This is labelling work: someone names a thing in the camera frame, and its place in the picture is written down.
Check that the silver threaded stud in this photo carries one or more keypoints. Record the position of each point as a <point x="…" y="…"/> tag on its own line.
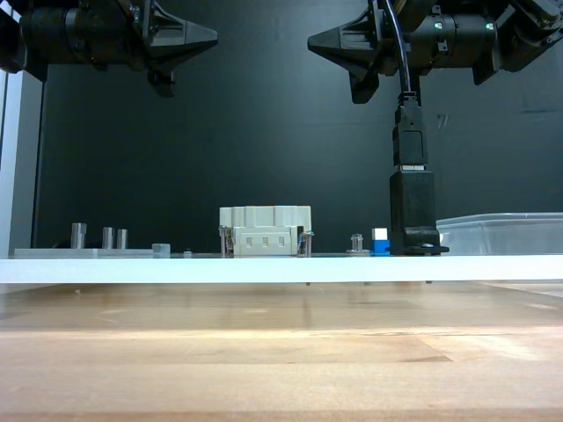
<point x="358" y="244"/>

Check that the small grey metal block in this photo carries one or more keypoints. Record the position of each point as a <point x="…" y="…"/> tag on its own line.
<point x="161" y="249"/>

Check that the grey aluminium wall post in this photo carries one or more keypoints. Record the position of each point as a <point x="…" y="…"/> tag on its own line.
<point x="17" y="176"/>

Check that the small silver metal post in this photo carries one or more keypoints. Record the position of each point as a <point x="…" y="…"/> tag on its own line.
<point x="122" y="238"/>
<point x="107" y="237"/>

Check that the large silver metal post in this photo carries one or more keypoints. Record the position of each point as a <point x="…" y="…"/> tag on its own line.
<point x="79" y="235"/>

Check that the white board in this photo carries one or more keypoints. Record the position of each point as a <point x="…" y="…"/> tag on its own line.
<point x="281" y="269"/>

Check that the clear plastic container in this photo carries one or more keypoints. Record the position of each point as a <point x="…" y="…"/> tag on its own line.
<point x="506" y="235"/>

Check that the beige multi-pin connector housing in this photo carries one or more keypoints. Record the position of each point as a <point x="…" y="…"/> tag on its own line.
<point x="264" y="228"/>

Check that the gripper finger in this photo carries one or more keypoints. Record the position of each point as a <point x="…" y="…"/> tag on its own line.
<point x="193" y="33"/>
<point x="334" y="37"/>
<point x="352" y="61"/>
<point x="176" y="57"/>

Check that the small blue white connector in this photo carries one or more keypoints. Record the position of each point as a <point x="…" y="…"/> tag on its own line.
<point x="380" y="246"/>

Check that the grey aluminium plate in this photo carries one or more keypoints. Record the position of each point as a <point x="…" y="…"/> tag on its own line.
<point x="57" y="252"/>

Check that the black USB hub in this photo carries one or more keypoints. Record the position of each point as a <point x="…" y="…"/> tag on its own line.
<point x="413" y="206"/>

